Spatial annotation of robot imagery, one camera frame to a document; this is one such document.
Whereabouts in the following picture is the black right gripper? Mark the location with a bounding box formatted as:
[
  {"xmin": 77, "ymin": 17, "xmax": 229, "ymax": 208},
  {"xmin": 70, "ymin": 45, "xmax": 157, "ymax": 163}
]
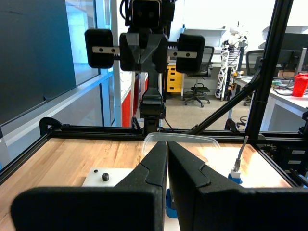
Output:
[{"xmin": 84, "ymin": 28, "xmax": 206, "ymax": 74}]

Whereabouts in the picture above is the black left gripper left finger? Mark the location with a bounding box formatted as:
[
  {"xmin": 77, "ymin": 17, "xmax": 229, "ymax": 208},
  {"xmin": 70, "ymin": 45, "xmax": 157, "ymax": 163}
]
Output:
[{"xmin": 10, "ymin": 141, "xmax": 168, "ymax": 231}]

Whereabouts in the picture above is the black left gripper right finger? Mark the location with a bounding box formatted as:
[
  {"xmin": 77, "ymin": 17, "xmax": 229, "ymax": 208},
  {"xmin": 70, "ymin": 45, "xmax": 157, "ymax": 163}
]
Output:
[{"xmin": 167, "ymin": 141, "xmax": 308, "ymax": 231}]

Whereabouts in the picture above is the blue connector stand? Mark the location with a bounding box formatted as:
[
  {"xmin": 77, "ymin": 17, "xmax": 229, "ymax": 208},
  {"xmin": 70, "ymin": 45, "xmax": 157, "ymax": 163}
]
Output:
[{"xmin": 227, "ymin": 169, "xmax": 244, "ymax": 186}]

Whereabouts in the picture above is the white task board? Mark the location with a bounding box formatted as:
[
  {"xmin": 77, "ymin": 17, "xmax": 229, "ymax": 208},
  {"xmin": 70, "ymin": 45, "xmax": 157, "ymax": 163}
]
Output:
[{"xmin": 81, "ymin": 163, "xmax": 245, "ymax": 231}]

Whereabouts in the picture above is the yellow drawer cabinet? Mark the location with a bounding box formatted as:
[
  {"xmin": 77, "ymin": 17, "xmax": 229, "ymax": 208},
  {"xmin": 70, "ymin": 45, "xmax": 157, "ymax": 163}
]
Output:
[{"xmin": 167, "ymin": 64, "xmax": 184, "ymax": 93}]

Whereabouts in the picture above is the red and white cabinet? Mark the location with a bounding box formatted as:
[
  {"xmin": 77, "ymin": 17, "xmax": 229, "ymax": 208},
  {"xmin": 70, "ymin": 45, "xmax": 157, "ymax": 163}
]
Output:
[{"xmin": 121, "ymin": 72, "xmax": 149, "ymax": 128}]

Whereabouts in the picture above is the white shelf unit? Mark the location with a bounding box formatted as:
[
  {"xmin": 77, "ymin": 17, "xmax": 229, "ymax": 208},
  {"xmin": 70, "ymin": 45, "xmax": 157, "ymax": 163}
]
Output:
[{"xmin": 182, "ymin": 26, "xmax": 227, "ymax": 49}]

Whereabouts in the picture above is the black office chair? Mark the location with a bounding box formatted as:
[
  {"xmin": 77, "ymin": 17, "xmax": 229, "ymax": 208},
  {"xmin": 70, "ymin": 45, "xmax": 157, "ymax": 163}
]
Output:
[
  {"xmin": 243, "ymin": 49, "xmax": 264, "ymax": 106},
  {"xmin": 182, "ymin": 45, "xmax": 215, "ymax": 108}
]

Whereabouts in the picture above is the clear plastic tub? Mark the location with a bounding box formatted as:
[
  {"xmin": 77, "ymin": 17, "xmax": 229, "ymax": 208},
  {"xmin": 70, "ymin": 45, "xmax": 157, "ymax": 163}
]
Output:
[{"xmin": 142, "ymin": 132, "xmax": 220, "ymax": 162}]

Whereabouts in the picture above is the black controller box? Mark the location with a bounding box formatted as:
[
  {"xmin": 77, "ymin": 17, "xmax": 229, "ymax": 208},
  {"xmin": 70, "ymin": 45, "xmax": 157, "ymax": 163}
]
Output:
[{"xmin": 261, "ymin": 141, "xmax": 308, "ymax": 188}]

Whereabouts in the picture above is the white lattice humanoid figure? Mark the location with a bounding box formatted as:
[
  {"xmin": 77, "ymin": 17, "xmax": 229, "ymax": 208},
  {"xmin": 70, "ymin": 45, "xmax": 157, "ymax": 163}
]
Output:
[{"xmin": 215, "ymin": 20, "xmax": 249, "ymax": 100}]

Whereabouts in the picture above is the white desk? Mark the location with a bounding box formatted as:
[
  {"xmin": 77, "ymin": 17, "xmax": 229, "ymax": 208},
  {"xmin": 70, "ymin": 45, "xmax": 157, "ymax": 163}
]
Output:
[{"xmin": 232, "ymin": 73, "xmax": 308, "ymax": 132}]

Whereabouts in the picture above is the red container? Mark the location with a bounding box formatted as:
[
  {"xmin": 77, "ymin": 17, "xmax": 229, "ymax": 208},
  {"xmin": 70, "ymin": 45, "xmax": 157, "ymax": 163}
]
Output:
[{"xmin": 292, "ymin": 73, "xmax": 308, "ymax": 97}]

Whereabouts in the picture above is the dark computer monitor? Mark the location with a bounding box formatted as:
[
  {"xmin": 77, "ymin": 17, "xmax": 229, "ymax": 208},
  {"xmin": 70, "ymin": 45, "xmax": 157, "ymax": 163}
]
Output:
[{"xmin": 276, "ymin": 33, "xmax": 308, "ymax": 73}]

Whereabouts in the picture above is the black right arm cable loop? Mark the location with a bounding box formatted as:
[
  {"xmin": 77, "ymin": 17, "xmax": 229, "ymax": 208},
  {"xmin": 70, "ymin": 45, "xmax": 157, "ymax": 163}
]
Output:
[{"xmin": 119, "ymin": 0, "xmax": 133, "ymax": 27}]

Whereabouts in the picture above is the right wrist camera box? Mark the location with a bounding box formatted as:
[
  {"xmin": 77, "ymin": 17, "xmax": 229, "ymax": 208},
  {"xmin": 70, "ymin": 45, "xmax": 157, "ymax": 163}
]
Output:
[{"xmin": 131, "ymin": 0, "xmax": 161, "ymax": 29}]

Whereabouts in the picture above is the RJ45 connector with grey cable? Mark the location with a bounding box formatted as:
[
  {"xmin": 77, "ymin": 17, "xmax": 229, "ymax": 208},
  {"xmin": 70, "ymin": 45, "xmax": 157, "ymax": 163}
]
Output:
[{"xmin": 230, "ymin": 134, "xmax": 250, "ymax": 175}]

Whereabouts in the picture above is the white vertical post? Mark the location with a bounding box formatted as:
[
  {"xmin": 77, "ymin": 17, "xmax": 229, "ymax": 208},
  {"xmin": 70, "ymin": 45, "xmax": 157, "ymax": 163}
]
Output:
[{"xmin": 110, "ymin": 0, "xmax": 123, "ymax": 128}]

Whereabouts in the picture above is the blue mount block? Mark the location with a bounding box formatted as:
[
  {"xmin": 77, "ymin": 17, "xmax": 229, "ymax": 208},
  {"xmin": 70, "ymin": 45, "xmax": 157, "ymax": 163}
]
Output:
[{"xmin": 165, "ymin": 188, "xmax": 179, "ymax": 219}]

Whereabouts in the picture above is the black aluminium frame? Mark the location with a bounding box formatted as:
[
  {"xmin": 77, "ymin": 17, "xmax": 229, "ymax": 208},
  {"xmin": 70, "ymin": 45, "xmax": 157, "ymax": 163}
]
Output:
[{"xmin": 0, "ymin": 0, "xmax": 308, "ymax": 188}]

